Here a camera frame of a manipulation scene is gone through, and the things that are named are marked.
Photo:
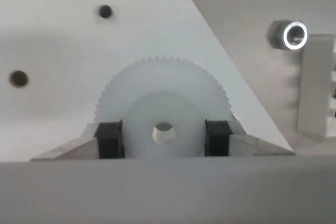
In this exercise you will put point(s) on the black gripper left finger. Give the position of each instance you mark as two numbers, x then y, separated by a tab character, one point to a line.
109	140

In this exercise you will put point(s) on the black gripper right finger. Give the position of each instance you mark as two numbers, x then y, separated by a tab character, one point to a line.
218	140

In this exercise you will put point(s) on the white large gear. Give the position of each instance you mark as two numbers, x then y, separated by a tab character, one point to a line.
162	82

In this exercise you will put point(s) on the white task board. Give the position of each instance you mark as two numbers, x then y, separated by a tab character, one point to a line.
65	45

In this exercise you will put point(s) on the white peg holder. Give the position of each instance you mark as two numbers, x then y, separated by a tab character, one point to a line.
315	82

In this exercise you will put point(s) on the metal hex nut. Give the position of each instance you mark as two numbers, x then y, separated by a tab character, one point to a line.
278	35

